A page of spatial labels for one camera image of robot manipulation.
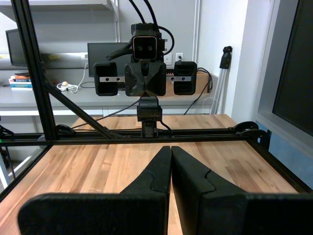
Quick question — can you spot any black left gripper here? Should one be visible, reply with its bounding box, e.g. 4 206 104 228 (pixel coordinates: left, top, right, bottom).
93 61 198 97

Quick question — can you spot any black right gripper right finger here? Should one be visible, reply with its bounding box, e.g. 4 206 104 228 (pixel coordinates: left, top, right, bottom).
171 146 313 235

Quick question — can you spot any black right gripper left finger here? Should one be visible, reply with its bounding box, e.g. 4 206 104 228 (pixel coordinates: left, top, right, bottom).
17 146 172 235

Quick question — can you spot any dark computer monitor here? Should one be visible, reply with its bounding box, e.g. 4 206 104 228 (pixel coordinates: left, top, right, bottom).
5 28 28 67
87 43 134 85

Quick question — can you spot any brown wooden box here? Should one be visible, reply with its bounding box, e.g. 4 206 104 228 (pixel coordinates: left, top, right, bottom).
166 69 213 99

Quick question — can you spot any white shelf standard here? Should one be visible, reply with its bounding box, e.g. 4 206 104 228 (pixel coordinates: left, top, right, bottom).
111 0 121 43

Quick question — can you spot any blue panel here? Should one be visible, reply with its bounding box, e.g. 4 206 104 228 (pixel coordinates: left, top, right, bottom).
255 120 313 177

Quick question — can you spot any silver tripod black head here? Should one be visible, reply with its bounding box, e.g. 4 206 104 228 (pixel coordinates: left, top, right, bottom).
210 46 233 116

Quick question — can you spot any grey desk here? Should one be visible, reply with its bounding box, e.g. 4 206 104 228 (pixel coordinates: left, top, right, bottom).
0 84 220 117

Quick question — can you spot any stack of books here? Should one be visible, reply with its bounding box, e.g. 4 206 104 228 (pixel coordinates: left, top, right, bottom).
8 72 33 91

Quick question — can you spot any large dark screen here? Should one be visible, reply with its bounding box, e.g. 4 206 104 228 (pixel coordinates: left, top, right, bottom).
253 0 313 152

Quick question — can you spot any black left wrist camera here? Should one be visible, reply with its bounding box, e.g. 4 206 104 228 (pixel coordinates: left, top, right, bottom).
133 36 157 60

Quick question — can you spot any black sleeved cable bundle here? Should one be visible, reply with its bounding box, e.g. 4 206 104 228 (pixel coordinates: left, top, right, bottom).
106 43 134 62

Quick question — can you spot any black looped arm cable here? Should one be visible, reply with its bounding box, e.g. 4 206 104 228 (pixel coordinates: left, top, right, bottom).
157 25 175 56

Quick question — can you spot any short black base cable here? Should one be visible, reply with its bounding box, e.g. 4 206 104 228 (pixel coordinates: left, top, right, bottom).
156 119 174 133

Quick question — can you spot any black frame rail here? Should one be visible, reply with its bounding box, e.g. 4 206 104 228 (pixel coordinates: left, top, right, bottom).
0 144 54 203
241 137 313 195
0 129 246 147

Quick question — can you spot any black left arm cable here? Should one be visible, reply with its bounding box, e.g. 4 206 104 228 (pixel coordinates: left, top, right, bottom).
143 0 158 25
127 0 146 25

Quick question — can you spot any black diagonal frame brace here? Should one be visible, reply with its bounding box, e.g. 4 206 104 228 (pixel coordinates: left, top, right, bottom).
43 82 124 140

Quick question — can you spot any white wall shelf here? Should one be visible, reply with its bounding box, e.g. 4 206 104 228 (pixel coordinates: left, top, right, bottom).
0 0 118 15
0 52 89 71

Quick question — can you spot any white coiled cable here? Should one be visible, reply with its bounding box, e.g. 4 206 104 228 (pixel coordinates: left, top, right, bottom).
56 63 89 94

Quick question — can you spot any black frame post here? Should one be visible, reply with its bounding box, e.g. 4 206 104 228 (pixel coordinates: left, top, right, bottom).
11 0 59 142

